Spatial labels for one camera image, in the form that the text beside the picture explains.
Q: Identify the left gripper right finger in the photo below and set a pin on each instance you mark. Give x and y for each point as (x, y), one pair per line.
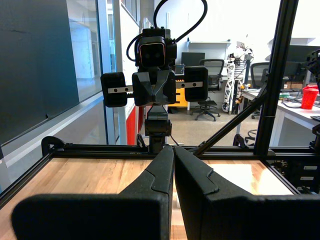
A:
(237, 217)

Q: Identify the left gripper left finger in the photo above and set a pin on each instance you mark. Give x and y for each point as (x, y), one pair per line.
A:
(100, 217)

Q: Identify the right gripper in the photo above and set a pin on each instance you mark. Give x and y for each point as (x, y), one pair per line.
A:
(196, 75)

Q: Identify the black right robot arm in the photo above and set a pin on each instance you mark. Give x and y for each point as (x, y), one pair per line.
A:
(158, 130)

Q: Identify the yellow cabinet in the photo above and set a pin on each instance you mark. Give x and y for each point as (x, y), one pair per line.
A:
(181, 100)

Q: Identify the red panel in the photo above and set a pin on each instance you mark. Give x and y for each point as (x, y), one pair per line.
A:
(131, 125)

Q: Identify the black monitor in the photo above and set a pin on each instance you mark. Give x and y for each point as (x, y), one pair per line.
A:
(192, 58)
(302, 60)

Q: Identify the white lattice stand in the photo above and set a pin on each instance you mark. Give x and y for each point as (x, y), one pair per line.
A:
(228, 87)

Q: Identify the white desk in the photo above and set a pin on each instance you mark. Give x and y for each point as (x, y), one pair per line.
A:
(300, 113)

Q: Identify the red container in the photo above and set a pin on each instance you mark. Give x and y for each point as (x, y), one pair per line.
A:
(309, 97)

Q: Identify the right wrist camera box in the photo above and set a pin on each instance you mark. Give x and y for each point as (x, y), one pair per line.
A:
(152, 52)

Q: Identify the black metal frame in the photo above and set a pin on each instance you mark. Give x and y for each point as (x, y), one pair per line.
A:
(275, 75)

